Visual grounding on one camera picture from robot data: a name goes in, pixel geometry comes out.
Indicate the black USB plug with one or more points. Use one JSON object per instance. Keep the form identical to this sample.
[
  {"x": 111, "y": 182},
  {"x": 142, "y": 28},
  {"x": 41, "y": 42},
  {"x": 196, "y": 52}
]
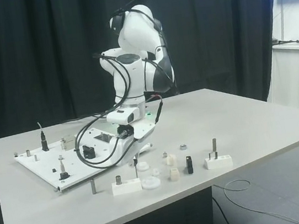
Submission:
[{"x": 189, "y": 165}]

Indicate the silver metal block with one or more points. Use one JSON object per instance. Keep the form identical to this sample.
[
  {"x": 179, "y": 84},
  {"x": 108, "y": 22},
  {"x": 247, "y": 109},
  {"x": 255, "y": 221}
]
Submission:
[{"x": 68, "y": 143}]

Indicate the white small gear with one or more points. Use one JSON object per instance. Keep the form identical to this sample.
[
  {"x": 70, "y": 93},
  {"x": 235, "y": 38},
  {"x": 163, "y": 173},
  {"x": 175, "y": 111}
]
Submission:
[{"x": 156, "y": 171}]

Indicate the white square peg holder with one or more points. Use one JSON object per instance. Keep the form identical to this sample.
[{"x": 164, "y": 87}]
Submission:
[{"x": 219, "y": 162}]

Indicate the metal bolt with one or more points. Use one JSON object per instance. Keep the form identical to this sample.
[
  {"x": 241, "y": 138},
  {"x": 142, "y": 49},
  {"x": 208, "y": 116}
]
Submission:
[{"x": 183, "y": 147}]

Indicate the white cabinet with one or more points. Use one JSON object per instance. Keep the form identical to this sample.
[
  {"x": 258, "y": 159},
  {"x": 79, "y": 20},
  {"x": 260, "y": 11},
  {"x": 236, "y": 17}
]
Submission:
[{"x": 295, "y": 77}]

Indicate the black curtain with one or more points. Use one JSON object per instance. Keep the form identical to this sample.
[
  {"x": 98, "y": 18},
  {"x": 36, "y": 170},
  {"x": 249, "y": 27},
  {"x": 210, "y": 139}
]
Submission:
[{"x": 18, "y": 52}]

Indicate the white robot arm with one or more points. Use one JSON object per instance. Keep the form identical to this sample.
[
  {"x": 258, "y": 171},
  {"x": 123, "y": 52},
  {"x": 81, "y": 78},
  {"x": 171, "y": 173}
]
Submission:
[{"x": 133, "y": 36}]

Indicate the small metal square peg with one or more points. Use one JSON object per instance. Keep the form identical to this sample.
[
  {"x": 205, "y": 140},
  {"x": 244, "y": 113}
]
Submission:
[{"x": 209, "y": 156}]

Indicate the white round peg holder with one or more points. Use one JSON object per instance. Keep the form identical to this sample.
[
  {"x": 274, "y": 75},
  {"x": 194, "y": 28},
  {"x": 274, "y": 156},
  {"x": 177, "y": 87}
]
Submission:
[{"x": 126, "y": 188}]

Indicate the white task board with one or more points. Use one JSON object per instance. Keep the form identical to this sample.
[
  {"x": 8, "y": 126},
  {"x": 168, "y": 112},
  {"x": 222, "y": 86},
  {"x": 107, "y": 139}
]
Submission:
[{"x": 71, "y": 170}]

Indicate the white camera box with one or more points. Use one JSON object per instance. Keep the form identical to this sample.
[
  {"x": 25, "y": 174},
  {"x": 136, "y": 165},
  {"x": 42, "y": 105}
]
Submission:
[{"x": 119, "y": 117}]

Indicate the metal BNC plug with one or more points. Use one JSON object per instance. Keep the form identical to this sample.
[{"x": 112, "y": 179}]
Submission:
[{"x": 61, "y": 163}]

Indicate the thin metal round peg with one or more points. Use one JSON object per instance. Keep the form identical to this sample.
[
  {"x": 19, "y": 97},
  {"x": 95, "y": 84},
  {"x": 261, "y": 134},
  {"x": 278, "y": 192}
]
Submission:
[{"x": 137, "y": 173}]

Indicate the white plug holder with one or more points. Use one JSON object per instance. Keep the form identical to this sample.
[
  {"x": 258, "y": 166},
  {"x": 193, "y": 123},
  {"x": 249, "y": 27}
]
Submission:
[
  {"x": 175, "y": 174},
  {"x": 171, "y": 160}
]

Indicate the thick metal round peg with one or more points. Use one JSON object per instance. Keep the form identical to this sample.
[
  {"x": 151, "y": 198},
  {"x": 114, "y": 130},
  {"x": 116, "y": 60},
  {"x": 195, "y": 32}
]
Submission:
[{"x": 118, "y": 180}]

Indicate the small metal plug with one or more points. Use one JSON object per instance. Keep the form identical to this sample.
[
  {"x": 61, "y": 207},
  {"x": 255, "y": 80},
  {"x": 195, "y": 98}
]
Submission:
[{"x": 165, "y": 155}]

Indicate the large metal square peg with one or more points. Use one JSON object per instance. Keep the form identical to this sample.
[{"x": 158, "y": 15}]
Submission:
[{"x": 215, "y": 147}]

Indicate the white medium gear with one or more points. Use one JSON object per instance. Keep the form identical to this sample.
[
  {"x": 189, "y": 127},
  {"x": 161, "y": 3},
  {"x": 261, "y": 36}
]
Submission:
[{"x": 143, "y": 167}]

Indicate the white large gear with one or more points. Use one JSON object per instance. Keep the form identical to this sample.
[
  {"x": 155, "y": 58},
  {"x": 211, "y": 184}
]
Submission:
[{"x": 151, "y": 183}]

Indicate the black D-SUB plug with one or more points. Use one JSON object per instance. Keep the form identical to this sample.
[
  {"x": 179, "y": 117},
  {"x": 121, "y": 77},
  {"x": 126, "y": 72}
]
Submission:
[{"x": 88, "y": 151}]

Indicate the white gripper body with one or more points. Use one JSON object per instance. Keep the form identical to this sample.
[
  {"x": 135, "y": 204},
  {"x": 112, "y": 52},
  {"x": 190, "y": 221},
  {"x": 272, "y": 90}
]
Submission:
[{"x": 121, "y": 149}]

